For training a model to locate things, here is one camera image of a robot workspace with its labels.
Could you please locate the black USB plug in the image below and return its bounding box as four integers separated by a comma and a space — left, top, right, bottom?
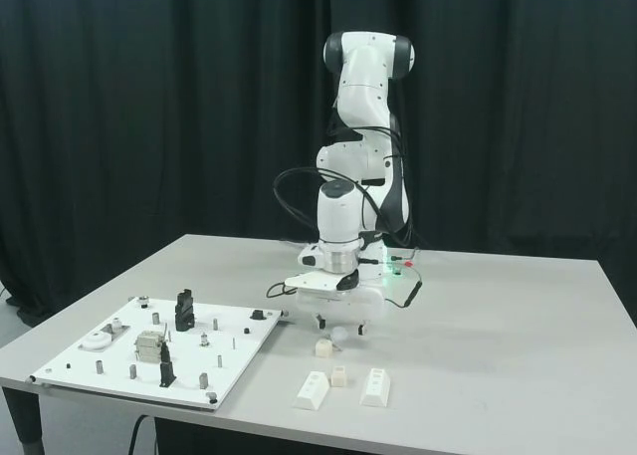
158, 328, 175, 376

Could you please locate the black D-SUB plug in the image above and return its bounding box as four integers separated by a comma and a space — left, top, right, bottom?
172, 288, 196, 333

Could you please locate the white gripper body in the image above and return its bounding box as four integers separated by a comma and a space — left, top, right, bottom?
294, 281, 388, 325

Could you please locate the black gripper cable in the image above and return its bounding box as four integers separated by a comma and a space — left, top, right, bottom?
266, 281, 300, 300

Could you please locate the long white peg holder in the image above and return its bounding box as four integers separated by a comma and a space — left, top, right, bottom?
293, 369, 329, 410
359, 367, 393, 407

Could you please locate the white task board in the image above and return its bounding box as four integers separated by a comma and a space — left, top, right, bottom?
28, 295, 289, 412

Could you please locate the black cable under table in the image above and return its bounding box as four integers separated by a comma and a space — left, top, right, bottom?
129, 414, 156, 455

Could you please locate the black table leg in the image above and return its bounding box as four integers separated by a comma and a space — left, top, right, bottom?
2, 387, 41, 455

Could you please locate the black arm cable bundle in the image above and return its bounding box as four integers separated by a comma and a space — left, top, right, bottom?
272, 165, 417, 250

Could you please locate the black curtain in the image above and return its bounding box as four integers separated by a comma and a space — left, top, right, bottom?
0, 0, 637, 322

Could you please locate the flat white mounting plate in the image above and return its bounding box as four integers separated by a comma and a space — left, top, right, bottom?
284, 273, 349, 292

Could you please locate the silver wrist ring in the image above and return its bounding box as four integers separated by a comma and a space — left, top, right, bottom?
320, 248, 360, 272

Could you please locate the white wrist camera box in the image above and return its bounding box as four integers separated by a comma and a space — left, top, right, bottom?
297, 245, 324, 267

